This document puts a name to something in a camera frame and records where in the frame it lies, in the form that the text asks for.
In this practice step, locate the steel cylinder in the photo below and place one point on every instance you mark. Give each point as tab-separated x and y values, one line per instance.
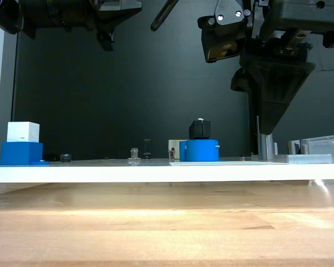
266	147

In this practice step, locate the white cube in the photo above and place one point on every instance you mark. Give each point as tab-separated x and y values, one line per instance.
22	132

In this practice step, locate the black knurled screw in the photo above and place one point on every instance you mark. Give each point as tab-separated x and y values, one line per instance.
66	158

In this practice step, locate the clear plastic tub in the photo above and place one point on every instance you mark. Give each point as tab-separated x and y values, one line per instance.
328	140

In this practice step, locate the black aluminium frame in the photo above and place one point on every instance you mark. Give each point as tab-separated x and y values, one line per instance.
252	125

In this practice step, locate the black clamp block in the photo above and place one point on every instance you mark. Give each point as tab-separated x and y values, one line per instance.
199	129

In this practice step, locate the white taskboard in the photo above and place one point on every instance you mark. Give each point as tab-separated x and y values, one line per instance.
156	172

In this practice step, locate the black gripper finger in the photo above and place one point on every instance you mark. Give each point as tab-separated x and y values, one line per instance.
278	83
119	11
239	80

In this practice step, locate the beige connector housing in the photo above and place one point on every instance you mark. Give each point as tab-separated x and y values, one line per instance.
174	147

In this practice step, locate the black rectangular socket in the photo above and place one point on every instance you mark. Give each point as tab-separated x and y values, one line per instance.
147	147

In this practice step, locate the grey metal block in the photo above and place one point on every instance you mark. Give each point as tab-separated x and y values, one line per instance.
309	158

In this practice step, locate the small translucent socket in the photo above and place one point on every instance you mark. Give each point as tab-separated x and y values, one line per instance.
133	155

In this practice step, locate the blue square holder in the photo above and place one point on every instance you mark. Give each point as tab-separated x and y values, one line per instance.
19	154

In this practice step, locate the blue round holder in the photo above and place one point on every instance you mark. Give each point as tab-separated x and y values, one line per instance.
200	151

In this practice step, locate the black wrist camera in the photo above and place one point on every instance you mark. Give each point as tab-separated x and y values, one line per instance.
225	50

